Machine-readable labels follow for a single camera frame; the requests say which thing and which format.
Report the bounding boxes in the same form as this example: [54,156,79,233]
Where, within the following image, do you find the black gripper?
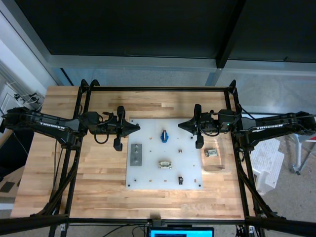
[95,105,141,152]
[178,104,221,150]

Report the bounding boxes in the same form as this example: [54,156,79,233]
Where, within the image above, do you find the blue round connector socket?
[159,129,170,143]

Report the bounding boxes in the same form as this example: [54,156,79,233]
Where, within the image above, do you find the beige HAN10E hub base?
[158,160,173,170]

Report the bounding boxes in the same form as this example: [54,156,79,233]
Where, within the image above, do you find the grey metal block with pegs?
[130,143,143,166]

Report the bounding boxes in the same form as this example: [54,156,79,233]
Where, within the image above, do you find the clear plastic tub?
[201,137,227,173]

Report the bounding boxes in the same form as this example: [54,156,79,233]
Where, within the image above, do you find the white mounting board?
[125,118,204,190]

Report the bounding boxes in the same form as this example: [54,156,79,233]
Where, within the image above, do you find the white stepped plastic stool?
[249,137,285,196]

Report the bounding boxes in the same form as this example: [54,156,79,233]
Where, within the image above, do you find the laptop screen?
[147,227,215,237]

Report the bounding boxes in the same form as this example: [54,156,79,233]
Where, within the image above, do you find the brown cardboard box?
[0,164,26,198]

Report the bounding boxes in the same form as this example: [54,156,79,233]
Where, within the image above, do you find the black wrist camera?
[218,109,235,130]
[79,111,101,130]

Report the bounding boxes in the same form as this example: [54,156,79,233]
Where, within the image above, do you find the black aluminium table frame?
[0,79,316,237]

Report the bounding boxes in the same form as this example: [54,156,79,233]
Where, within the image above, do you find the black wall pillar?
[216,0,247,69]

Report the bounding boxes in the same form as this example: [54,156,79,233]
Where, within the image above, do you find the black white cable bundle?
[13,91,42,106]

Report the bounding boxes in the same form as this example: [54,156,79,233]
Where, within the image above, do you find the grey metal chair frame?
[288,134,316,176]

